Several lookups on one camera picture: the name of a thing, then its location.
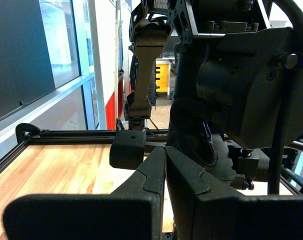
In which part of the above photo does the red panel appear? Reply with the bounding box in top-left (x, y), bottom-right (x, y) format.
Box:
top-left (105, 73), bottom-right (125, 131)

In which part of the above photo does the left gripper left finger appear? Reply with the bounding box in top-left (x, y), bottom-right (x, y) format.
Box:
top-left (2, 146), bottom-right (166, 240)

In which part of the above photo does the yellow drawer cabinet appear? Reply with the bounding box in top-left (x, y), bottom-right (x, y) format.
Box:
top-left (155, 63), bottom-right (170, 95)

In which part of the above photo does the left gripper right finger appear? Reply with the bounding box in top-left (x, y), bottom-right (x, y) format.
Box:
top-left (166, 146), bottom-right (303, 240)

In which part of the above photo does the grey aluminium window frame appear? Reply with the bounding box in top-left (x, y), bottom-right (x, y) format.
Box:
top-left (0, 0), bottom-right (105, 151)

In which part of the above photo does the black metal frame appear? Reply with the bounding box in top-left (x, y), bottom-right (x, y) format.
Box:
top-left (0, 122), bottom-right (303, 198)

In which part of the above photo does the black braided cable sleeve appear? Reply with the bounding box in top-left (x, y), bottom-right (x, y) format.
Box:
top-left (168, 98), bottom-right (221, 173)

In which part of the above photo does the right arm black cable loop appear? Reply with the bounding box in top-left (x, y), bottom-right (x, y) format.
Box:
top-left (266, 0), bottom-right (303, 196)

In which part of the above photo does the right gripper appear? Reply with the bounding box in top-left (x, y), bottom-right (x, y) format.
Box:
top-left (109, 129), bottom-right (167, 170)

